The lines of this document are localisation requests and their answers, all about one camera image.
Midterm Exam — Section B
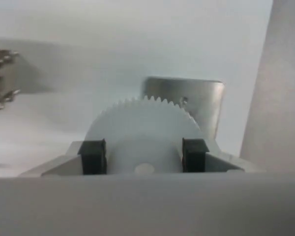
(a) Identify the white task board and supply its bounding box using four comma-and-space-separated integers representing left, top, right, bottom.
0, 0, 273, 178

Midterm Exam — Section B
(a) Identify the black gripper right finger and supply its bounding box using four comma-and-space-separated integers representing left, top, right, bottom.
181, 137, 244, 174

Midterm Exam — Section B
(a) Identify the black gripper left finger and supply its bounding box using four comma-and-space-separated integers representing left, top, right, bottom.
19, 138, 107, 177

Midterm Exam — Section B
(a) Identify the white large gear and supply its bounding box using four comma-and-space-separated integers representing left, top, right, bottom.
85, 95, 202, 176

